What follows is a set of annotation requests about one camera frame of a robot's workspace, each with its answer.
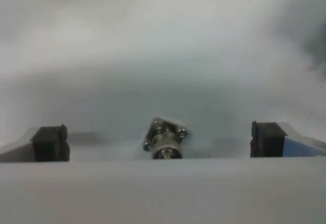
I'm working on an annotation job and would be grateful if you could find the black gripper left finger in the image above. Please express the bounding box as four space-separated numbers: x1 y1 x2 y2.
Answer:
0 123 71 162

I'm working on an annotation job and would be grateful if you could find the white task board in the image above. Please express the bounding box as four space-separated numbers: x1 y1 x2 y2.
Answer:
0 0 326 162

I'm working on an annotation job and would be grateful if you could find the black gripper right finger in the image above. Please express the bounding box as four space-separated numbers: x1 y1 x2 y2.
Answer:
250 120 326 158

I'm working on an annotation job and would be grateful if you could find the metal BNC plug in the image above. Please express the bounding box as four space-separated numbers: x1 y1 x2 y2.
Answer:
152 131 182 160

